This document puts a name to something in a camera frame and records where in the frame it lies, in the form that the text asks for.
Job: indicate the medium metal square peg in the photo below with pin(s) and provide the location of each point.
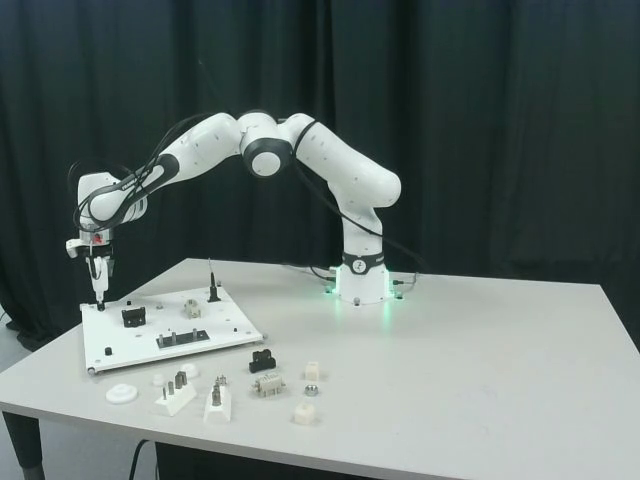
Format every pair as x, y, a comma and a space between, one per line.
171, 389

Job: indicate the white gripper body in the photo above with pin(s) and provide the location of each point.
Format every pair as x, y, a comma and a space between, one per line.
100, 272

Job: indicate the white small gear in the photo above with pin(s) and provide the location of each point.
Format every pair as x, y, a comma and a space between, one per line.
158, 380

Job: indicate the black curtain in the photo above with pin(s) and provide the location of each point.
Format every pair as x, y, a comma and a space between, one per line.
100, 100

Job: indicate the white medium gear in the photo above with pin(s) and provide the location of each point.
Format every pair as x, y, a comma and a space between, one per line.
188, 372

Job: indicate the white large gear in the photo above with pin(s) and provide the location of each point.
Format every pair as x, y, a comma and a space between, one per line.
121, 393

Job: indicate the metal BNC plug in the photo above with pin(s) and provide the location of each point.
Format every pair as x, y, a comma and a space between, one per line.
311, 391

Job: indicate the black table leg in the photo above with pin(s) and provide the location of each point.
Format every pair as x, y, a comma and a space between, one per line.
20, 445

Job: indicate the black box below table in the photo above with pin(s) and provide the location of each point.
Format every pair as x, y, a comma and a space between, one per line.
200, 470

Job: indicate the white square peg holder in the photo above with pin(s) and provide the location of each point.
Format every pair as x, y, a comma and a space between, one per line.
172, 406

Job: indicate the thin black rod, red tag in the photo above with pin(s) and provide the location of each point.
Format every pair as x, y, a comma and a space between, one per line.
93, 272

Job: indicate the thick metal square peg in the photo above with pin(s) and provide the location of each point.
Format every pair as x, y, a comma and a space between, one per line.
180, 380

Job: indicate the white task board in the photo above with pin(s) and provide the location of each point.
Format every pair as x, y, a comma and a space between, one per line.
115, 342

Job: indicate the metal round peg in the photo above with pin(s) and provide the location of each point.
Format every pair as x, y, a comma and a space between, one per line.
216, 398

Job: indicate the white round peg holder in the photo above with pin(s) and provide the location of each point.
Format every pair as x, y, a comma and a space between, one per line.
217, 412

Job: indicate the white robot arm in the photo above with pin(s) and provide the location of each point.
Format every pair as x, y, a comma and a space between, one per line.
350, 170

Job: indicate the wrist camera on white plate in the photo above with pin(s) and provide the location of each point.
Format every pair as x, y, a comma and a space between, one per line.
73, 247

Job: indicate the black D-SUB plug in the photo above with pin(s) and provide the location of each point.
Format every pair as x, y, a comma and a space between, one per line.
260, 362

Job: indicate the white low plug holder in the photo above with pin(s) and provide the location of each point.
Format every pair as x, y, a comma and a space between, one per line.
305, 415

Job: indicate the white cube plug holder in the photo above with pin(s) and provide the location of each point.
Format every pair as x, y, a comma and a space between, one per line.
311, 371

